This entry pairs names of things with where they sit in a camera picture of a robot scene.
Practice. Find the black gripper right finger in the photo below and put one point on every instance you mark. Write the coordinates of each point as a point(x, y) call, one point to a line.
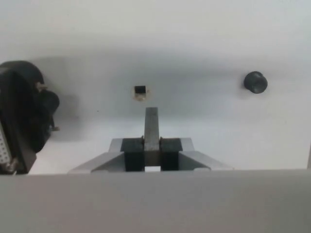
point(170, 155)

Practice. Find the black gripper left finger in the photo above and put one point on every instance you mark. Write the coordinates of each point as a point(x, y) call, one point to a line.
point(132, 155)

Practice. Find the metal square peg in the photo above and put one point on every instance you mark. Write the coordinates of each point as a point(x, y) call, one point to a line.
point(151, 133)

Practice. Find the white task board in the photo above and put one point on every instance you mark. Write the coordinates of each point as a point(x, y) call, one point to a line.
point(170, 48)

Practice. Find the black D-SUB plug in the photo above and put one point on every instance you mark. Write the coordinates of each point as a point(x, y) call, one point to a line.
point(22, 111)

